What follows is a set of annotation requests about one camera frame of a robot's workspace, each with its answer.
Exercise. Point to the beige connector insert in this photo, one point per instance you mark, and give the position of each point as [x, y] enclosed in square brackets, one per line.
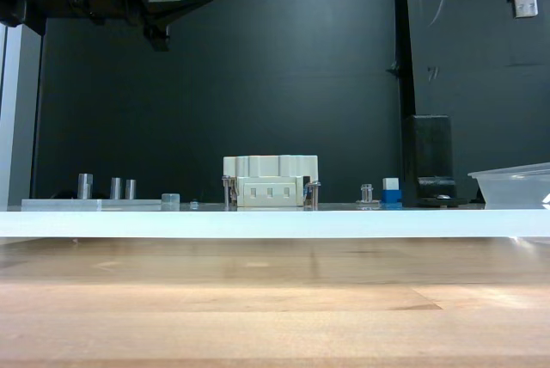
[275, 166]

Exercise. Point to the black USB hub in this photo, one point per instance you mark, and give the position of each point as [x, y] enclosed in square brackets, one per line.
[429, 144]

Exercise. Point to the metal connector clamp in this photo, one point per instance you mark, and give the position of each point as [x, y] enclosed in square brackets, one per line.
[313, 196]
[230, 194]

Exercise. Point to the beige connector base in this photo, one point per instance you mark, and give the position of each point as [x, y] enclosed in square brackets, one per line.
[270, 191]

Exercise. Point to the silver threaded connector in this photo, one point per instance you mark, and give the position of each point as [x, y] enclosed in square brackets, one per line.
[368, 196]

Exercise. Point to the small steel peg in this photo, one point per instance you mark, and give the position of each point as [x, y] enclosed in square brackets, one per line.
[116, 189]
[130, 189]

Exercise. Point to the small grey metal nut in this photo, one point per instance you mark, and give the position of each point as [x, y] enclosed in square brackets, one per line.
[170, 202]

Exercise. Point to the large steel peg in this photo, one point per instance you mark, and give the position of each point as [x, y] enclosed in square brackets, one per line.
[85, 187]

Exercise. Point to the tiny clear stud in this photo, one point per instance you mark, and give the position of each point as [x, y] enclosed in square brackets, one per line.
[194, 204]

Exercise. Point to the clear plastic tub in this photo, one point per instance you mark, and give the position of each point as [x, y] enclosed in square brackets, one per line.
[511, 187]

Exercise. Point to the white board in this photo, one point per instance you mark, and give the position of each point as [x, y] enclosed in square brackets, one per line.
[275, 224]

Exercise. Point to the small white plug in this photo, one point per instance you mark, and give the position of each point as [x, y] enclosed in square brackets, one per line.
[390, 184]

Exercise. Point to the blue socket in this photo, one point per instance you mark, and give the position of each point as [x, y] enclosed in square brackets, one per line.
[392, 198]

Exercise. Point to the aluminium base plate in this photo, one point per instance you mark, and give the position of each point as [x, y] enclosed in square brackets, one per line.
[86, 204]

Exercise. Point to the black hub bracket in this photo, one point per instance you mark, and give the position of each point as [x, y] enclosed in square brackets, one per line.
[438, 185]

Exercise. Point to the silver bracket screw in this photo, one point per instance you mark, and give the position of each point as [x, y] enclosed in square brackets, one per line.
[442, 197]

